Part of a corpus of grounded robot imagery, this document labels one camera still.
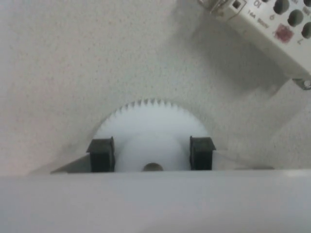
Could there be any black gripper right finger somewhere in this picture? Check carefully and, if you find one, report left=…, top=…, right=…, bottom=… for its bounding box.
left=189, top=135, right=276, bottom=171

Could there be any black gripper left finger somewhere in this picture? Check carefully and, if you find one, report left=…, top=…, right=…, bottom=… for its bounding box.
left=50, top=136, right=116, bottom=174

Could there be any white large gear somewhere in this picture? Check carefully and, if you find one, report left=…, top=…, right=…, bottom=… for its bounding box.
left=93, top=97, right=209, bottom=173

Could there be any beige multi-pin connector plug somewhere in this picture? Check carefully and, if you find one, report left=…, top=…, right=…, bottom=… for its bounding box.
left=197, top=0, right=311, bottom=91

